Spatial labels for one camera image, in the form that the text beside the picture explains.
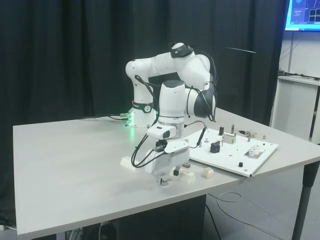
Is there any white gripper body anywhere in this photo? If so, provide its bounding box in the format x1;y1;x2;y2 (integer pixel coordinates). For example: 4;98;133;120
144;147;190;177

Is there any white holder with peg hole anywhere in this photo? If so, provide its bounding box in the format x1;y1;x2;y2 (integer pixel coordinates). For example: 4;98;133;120
179;169;196;183

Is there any white square hole holder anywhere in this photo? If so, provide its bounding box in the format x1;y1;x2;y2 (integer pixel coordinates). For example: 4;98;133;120
201;167;214;179

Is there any long white holder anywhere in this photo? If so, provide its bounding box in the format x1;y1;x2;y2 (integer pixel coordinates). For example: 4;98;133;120
120;155;138;171

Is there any white task board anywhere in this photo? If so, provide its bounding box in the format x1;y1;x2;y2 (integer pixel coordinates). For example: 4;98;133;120
186;128;279;179

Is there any dark table leg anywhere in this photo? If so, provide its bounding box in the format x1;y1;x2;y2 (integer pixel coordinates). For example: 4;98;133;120
291;159;315;240

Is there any white cabinet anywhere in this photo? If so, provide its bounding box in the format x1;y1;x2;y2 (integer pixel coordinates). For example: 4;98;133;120
269;74;320;145

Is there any black curtain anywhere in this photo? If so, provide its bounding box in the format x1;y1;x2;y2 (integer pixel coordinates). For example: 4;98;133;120
0;0;286;131

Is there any blue screen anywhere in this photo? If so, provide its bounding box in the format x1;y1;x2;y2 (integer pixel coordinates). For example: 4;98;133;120
284;0;320;33

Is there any black camera cable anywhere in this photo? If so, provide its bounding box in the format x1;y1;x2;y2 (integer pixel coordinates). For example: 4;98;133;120
130;132;167;168

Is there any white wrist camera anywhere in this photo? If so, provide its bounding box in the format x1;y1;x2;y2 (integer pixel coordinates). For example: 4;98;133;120
146;124;176;139

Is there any thin black rod on wire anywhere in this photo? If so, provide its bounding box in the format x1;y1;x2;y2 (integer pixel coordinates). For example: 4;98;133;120
186;120;208;149

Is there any grey floor cable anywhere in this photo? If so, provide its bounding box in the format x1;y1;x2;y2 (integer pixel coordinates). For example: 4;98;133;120
215;191;254;226

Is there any black base cable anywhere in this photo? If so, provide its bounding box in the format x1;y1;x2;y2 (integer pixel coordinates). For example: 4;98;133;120
84;112;133;121

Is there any beige plug with wires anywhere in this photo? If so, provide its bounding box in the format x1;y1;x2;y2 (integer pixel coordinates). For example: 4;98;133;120
238;129;259;139

